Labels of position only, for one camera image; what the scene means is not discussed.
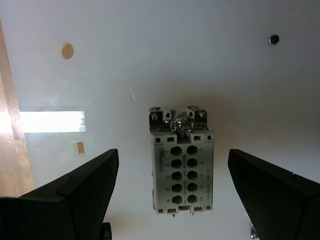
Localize beige connector top half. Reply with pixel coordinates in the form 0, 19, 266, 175
148, 105, 215, 219

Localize white task board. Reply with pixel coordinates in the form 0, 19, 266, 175
0, 0, 320, 240

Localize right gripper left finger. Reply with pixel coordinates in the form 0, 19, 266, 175
0, 148, 120, 240

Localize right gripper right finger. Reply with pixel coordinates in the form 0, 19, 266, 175
227, 148, 320, 240

